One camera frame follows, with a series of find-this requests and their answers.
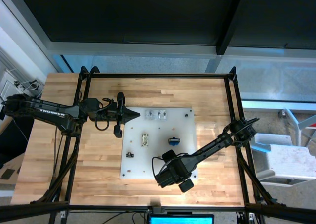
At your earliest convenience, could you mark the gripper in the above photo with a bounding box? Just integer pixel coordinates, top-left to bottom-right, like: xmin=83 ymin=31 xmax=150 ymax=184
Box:
xmin=162 ymin=150 xmax=195 ymax=193
xmin=106 ymin=91 xmax=141 ymax=138

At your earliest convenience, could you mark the blue-edged screen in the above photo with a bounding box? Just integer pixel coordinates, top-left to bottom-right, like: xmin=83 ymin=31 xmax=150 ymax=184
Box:
xmin=147 ymin=213 xmax=215 ymax=224

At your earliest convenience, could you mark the white board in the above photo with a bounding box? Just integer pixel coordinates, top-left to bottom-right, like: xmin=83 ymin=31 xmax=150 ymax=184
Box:
xmin=120 ymin=107 xmax=199 ymax=179

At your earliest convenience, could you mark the blue and black socket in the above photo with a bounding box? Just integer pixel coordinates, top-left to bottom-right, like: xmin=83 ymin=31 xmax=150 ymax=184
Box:
xmin=168 ymin=136 xmax=181 ymax=147

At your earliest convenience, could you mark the clear plastic tub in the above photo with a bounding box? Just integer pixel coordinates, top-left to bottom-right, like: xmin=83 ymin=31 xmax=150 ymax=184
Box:
xmin=196 ymin=122 xmax=225 ymax=163

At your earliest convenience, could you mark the grey plastic step stool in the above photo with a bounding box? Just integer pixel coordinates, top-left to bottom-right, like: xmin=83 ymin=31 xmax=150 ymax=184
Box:
xmin=251 ymin=132 xmax=316 ymax=188

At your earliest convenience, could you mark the brown cardboard box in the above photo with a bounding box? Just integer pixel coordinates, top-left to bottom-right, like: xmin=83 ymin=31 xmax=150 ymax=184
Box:
xmin=0 ymin=152 xmax=25 ymax=185

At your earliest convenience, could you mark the black flat pad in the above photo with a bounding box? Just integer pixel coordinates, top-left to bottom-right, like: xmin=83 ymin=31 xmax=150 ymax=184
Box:
xmin=1 ymin=168 xmax=15 ymax=180

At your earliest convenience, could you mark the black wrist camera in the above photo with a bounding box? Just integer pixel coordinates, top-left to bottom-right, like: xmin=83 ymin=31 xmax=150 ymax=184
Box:
xmin=155 ymin=168 xmax=180 ymax=189

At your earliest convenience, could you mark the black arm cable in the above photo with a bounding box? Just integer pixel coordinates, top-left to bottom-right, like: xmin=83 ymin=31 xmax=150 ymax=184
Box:
xmin=151 ymin=152 xmax=188 ymax=178
xmin=94 ymin=119 xmax=110 ymax=132

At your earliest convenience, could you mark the small black camera box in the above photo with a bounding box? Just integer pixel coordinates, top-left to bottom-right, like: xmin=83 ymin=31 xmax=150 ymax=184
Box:
xmin=148 ymin=201 xmax=165 ymax=214

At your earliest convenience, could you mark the black frame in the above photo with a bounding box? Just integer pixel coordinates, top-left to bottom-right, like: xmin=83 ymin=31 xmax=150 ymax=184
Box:
xmin=0 ymin=65 xmax=316 ymax=224

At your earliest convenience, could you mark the white cable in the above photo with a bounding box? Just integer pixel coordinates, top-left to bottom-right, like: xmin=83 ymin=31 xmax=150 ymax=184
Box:
xmin=13 ymin=81 xmax=33 ymax=90

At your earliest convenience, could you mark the grey metal chair frame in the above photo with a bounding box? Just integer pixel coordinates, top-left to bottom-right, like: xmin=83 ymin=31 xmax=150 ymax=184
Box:
xmin=278 ymin=107 xmax=316 ymax=147

